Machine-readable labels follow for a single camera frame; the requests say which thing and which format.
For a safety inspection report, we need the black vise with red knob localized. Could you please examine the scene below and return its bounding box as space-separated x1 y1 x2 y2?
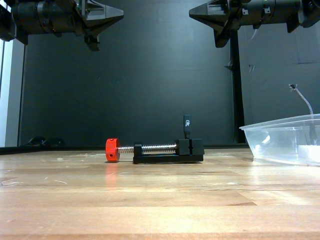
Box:
105 137 205 165

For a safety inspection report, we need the black table frame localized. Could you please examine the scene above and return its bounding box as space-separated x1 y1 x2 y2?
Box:
0 143 251 155

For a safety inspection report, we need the black upright post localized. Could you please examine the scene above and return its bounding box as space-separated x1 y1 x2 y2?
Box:
229 31 245 145

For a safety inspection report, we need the clear plastic tub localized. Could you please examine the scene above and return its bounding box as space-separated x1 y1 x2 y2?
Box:
239 113 320 168

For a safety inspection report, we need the black USB-C socket adapter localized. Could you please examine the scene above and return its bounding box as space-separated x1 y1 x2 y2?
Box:
183 114 193 140

